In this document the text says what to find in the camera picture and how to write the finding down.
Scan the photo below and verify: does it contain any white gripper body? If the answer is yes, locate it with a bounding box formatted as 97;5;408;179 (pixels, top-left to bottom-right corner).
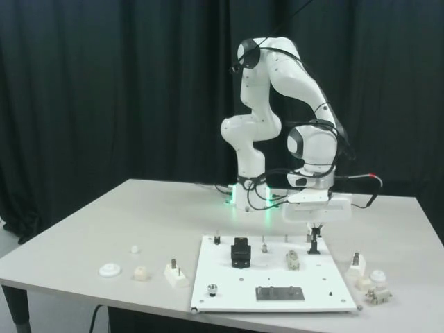
282;195;354;223

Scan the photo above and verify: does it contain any white task board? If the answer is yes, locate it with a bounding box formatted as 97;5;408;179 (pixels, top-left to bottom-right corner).
189;234;361;308

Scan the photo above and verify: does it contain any white short peg holder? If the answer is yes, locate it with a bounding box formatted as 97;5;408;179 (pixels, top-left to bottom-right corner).
346;253;367;278

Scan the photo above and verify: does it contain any white medium gear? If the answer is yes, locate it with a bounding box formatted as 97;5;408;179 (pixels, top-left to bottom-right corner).
368;269;388;284

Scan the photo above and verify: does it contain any black D-SUB plug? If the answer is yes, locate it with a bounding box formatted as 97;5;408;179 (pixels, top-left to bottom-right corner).
230;237;253;270

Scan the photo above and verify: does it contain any white multi-pin plug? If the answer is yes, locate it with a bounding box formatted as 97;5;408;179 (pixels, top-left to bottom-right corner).
363;289;393;306

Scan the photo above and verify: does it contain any white long peg holder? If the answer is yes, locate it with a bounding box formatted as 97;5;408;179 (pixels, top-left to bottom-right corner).
163;258;190;289

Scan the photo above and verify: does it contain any white large gear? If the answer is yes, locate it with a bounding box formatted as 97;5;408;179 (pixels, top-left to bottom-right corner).
98;263;121;278

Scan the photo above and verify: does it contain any black curtain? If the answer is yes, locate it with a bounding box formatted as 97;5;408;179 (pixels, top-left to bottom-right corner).
0;0;444;244

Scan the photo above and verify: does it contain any black table leg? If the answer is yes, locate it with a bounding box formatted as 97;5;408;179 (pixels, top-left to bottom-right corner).
1;283;29;333

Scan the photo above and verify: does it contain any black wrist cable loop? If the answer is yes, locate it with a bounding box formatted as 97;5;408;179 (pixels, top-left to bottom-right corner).
246;167;308;212

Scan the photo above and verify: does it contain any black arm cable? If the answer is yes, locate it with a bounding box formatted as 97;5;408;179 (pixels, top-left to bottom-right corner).
228;37;358;164

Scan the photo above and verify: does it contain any black hanging cable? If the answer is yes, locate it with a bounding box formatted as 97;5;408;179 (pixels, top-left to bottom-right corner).
256;0;309;48

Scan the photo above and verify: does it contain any black floor cable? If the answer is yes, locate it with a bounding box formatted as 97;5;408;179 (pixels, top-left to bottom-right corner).
88;304;109;333

